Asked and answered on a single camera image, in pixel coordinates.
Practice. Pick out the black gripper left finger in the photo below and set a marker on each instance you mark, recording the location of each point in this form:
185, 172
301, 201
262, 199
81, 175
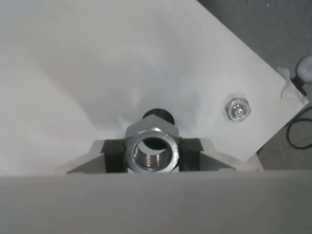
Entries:
113, 156

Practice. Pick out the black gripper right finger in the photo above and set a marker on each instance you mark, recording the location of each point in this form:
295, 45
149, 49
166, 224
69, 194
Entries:
191, 156

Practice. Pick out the metal hex bolt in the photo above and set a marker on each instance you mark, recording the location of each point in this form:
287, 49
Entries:
152, 136

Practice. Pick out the white task board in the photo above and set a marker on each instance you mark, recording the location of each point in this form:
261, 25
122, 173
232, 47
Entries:
122, 61

